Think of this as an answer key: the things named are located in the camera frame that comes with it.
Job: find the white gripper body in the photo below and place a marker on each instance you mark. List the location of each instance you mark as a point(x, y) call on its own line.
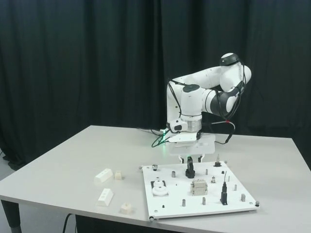
point(194, 148)

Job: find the metal round waterproof plug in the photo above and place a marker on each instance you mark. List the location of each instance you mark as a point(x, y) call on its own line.
point(154, 167)

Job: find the metal round peg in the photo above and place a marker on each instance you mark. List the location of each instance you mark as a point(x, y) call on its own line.
point(174, 174)
point(183, 202)

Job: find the white medium gear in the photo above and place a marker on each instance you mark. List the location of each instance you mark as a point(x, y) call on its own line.
point(158, 183)

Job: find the black curtains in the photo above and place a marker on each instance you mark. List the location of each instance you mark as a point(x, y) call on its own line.
point(60, 60)

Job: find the small white cube holder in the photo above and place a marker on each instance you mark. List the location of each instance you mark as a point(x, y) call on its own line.
point(118, 175)

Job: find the clear Ethernet plug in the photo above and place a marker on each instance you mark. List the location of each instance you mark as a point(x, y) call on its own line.
point(217, 159)

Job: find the metal BNC plug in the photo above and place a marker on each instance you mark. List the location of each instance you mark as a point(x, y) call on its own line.
point(214, 179)

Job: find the white large gear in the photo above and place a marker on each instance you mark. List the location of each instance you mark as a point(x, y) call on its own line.
point(160, 191)

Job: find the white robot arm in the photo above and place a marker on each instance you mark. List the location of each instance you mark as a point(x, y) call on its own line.
point(192, 102)

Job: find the black D-SUB plug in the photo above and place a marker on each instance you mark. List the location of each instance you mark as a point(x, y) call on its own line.
point(190, 170)

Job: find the beige rectangular connector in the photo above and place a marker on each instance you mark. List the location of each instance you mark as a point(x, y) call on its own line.
point(196, 187)

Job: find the small white notched holder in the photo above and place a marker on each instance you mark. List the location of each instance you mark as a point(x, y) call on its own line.
point(126, 208)

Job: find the white task board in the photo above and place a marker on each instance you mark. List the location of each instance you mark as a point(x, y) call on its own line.
point(179, 194)

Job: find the black table leg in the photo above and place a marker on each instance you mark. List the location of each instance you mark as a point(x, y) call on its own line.
point(11, 216)

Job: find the metal square peg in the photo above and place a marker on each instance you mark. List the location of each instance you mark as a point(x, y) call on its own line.
point(243, 197)
point(203, 200)

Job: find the long white holder with holes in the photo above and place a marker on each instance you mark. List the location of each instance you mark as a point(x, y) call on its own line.
point(105, 197)
point(103, 176)

